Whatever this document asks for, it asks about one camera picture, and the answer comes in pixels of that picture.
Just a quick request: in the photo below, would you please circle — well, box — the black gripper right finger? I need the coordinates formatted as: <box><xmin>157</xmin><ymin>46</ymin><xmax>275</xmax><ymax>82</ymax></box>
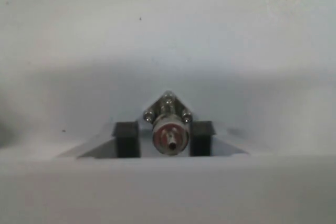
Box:
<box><xmin>189</xmin><ymin>120</ymin><xmax>249</xmax><ymax>157</ymax></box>

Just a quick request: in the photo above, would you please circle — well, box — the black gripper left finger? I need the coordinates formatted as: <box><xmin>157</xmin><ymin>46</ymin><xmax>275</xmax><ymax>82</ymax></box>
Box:
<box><xmin>77</xmin><ymin>121</ymin><xmax>141</xmax><ymax>159</ymax></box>

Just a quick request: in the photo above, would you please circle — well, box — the metal BNC plug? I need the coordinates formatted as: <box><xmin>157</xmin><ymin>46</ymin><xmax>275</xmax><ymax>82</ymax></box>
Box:
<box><xmin>152</xmin><ymin>113</ymin><xmax>189</xmax><ymax>157</ymax></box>

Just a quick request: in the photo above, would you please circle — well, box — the white task board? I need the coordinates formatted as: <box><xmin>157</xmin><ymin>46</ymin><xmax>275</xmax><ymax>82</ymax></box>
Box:
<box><xmin>0</xmin><ymin>0</ymin><xmax>336</xmax><ymax>162</ymax></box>

